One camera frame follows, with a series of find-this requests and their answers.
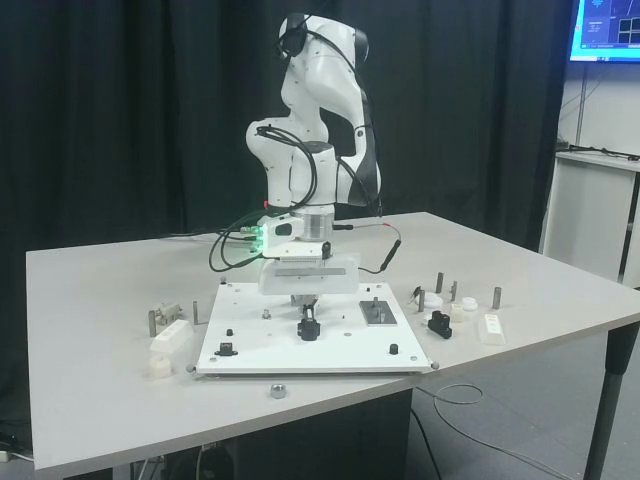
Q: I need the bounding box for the black camera cable loop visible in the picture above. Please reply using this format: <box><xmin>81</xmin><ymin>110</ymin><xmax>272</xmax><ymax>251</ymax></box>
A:
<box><xmin>208</xmin><ymin>213</ymin><xmax>267</xmax><ymax>272</ymax></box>

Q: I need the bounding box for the white task board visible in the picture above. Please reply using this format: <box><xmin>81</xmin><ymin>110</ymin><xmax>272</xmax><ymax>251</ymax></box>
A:
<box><xmin>192</xmin><ymin>280</ymin><xmax>437</xmax><ymax>377</ymax></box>

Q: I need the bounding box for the black cable on cabinet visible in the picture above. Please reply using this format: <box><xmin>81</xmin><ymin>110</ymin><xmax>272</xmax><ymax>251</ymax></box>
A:
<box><xmin>554</xmin><ymin>141</ymin><xmax>640</xmax><ymax>162</ymax></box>

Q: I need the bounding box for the black wrist cable bundle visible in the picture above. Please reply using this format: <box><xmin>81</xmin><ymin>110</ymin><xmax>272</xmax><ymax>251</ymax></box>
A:
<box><xmin>254</xmin><ymin>124</ymin><xmax>321</xmax><ymax>207</ymax></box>

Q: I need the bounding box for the blue screen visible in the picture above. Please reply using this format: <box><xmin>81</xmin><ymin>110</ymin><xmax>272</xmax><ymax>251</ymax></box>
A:
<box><xmin>568</xmin><ymin>0</ymin><xmax>640</xmax><ymax>64</ymax></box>

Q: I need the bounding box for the small white wrist camera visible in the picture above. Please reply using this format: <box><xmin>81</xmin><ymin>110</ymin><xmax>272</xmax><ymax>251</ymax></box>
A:
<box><xmin>267</xmin><ymin>212</ymin><xmax>305</xmax><ymax>242</ymax></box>

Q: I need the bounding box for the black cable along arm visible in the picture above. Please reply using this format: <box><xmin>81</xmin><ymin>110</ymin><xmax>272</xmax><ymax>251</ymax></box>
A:
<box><xmin>274</xmin><ymin>14</ymin><xmax>385</xmax><ymax>219</ymax></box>

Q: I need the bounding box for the black floor cable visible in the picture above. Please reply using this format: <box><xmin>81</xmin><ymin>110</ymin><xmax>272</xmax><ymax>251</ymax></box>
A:
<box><xmin>409</xmin><ymin>408</ymin><xmax>442</xmax><ymax>480</ymax></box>

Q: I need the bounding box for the pale grey plug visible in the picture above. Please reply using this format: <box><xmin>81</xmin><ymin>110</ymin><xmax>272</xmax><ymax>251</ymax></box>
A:
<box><xmin>155</xmin><ymin>301</ymin><xmax>182</xmax><ymax>325</ymax></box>

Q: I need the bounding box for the long white peg holder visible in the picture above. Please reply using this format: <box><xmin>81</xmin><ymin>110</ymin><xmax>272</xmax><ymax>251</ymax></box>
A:
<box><xmin>149</xmin><ymin>319</ymin><xmax>194</xmax><ymax>357</ymax></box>

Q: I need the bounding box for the black D-SUB plug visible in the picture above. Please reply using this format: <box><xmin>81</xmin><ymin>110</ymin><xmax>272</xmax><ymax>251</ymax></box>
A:
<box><xmin>427</xmin><ymin>310</ymin><xmax>454</xmax><ymax>339</ymax></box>

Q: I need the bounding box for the white large gear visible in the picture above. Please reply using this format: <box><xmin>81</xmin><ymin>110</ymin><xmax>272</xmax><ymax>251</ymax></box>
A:
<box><xmin>145</xmin><ymin>353</ymin><xmax>174</xmax><ymax>380</ymax></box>

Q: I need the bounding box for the grey floor cable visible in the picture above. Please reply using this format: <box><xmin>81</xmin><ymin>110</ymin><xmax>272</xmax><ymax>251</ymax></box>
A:
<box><xmin>432</xmin><ymin>382</ymin><xmax>589</xmax><ymax>469</ymax></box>

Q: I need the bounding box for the black curtain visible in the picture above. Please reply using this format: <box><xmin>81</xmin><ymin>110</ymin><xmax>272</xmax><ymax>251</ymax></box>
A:
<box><xmin>0</xmin><ymin>0</ymin><xmax>574</xmax><ymax>441</ymax></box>

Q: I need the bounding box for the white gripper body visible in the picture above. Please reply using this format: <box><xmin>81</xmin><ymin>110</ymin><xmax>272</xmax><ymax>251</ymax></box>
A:
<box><xmin>258</xmin><ymin>252</ymin><xmax>360</xmax><ymax>296</ymax></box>

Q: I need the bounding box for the white cabinet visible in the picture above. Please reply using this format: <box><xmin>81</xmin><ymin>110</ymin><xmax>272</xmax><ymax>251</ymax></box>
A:
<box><xmin>539</xmin><ymin>149</ymin><xmax>640</xmax><ymax>289</ymax></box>

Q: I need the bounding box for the dark grey table leg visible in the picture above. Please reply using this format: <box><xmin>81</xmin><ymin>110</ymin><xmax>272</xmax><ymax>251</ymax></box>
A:
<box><xmin>584</xmin><ymin>327</ymin><xmax>636</xmax><ymax>480</ymax></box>

